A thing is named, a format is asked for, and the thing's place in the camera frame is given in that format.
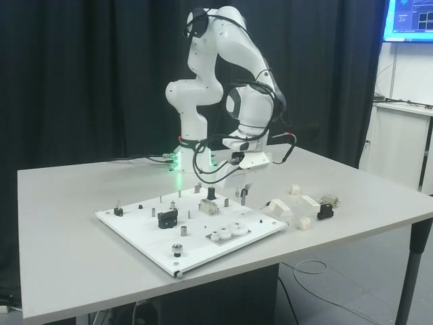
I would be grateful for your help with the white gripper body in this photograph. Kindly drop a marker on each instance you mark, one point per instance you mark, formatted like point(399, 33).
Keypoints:
point(226, 176)

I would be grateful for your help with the metal round peg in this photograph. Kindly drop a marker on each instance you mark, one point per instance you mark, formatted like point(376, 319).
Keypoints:
point(242, 200)

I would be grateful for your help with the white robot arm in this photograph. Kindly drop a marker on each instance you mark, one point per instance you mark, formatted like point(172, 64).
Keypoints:
point(247, 54)

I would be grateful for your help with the long white holder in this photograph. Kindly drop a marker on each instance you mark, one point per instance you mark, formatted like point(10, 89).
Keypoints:
point(279, 207)
point(311, 202)

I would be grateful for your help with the white large gear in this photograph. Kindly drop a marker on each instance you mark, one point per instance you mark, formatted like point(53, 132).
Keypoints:
point(238, 230)

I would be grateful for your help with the white medium gear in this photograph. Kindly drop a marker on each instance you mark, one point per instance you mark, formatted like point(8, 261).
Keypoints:
point(224, 233)

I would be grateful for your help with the small white holder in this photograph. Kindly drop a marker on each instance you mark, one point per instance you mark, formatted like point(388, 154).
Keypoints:
point(294, 189)
point(304, 223)

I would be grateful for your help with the thin black rod red tag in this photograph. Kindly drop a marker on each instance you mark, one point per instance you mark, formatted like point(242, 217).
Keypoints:
point(287, 149)

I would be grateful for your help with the metal BNC plug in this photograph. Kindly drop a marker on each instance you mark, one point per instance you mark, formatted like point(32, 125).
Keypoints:
point(172, 204)

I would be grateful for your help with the black D-SUB plug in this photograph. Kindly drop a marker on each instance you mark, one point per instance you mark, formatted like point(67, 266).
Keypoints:
point(324, 210)

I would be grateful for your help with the metal bolt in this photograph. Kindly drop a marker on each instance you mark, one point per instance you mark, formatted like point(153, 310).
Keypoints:
point(176, 249)

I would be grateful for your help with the white task board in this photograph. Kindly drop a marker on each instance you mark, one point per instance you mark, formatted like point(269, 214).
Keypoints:
point(142, 233)

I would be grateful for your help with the white cabinet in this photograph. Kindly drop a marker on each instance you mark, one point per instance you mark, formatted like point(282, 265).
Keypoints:
point(399, 145)

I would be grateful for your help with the black curtain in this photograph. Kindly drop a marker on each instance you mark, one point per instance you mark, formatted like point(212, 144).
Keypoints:
point(84, 74)

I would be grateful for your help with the grey table leg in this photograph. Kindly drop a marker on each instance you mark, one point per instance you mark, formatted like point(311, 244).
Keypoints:
point(411, 271)

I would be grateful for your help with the blue screen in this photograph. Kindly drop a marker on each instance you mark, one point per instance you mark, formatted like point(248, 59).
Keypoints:
point(409, 20)

